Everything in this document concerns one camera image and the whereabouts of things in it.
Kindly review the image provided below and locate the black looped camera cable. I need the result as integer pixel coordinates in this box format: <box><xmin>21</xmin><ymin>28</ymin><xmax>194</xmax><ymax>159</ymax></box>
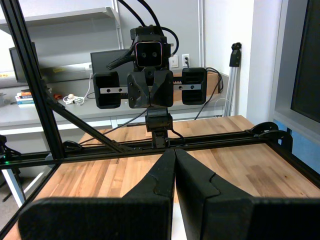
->
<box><xmin>161</xmin><ymin>26</ymin><xmax>181</xmax><ymax>56</ymax></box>

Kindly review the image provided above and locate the aluminium rail stand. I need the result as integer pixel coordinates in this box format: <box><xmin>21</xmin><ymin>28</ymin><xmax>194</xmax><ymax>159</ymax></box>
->
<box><xmin>223</xmin><ymin>41</ymin><xmax>243</xmax><ymax>118</ymax></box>

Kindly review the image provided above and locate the grey wall shelf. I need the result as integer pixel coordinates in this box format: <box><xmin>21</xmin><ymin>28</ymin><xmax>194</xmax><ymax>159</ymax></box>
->
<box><xmin>0</xmin><ymin>6</ymin><xmax>118</xmax><ymax>29</ymax></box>

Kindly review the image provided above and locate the white table leg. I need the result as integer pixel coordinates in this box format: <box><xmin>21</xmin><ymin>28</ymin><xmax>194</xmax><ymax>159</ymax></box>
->
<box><xmin>0</xmin><ymin>168</ymin><xmax>27</xmax><ymax>208</ymax></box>

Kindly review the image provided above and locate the white cable coil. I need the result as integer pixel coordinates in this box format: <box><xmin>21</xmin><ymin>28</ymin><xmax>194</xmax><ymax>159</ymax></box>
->
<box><xmin>62</xmin><ymin>92</ymin><xmax>86</xmax><ymax>106</ymax></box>

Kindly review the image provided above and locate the black computer monitor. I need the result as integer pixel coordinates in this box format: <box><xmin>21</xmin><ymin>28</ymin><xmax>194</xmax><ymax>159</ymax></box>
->
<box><xmin>90</xmin><ymin>49</ymin><xmax>137</xmax><ymax>76</ymax></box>
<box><xmin>8</xmin><ymin>42</ymin><xmax>38</xmax><ymax>84</ymax></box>

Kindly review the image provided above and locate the grey desk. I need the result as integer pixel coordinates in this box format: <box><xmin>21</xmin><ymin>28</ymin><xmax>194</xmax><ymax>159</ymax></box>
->
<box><xmin>0</xmin><ymin>72</ymin><xmax>230</xmax><ymax>131</ymax></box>

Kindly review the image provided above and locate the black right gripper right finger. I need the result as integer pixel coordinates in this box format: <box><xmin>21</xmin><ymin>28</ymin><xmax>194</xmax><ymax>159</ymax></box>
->
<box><xmin>174</xmin><ymin>148</ymin><xmax>320</xmax><ymax>240</ymax></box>

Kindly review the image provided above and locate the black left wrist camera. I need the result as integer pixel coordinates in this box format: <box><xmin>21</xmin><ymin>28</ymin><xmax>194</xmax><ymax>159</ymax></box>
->
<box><xmin>129</xmin><ymin>24</ymin><xmax>173</xmax><ymax>70</ymax></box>

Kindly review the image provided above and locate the black metal frame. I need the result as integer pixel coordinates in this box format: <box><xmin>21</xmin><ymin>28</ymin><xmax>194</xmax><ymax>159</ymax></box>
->
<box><xmin>0</xmin><ymin>0</ymin><xmax>320</xmax><ymax>237</ymax></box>

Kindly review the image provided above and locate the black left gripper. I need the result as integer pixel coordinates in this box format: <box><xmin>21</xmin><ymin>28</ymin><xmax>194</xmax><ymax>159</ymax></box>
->
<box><xmin>92</xmin><ymin>67</ymin><xmax>208</xmax><ymax>110</ymax></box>

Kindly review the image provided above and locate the brown cardboard box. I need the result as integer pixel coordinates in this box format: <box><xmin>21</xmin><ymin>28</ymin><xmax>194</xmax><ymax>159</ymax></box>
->
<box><xmin>172</xmin><ymin>70</ymin><xmax>224</xmax><ymax>103</ymax></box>

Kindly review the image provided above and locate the book stack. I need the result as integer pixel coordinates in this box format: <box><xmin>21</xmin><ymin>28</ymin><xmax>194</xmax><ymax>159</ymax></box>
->
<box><xmin>15</xmin><ymin>91</ymin><xmax>35</xmax><ymax>108</ymax></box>

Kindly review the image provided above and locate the black ribbon cable bundle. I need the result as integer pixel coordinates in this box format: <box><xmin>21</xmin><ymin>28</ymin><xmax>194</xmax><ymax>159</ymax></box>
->
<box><xmin>106</xmin><ymin>48</ymin><xmax>137</xmax><ymax>71</ymax></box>

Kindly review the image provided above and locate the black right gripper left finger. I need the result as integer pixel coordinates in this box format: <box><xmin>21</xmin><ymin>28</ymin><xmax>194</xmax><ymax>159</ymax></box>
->
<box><xmin>17</xmin><ymin>148</ymin><xmax>176</xmax><ymax>240</ymax></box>

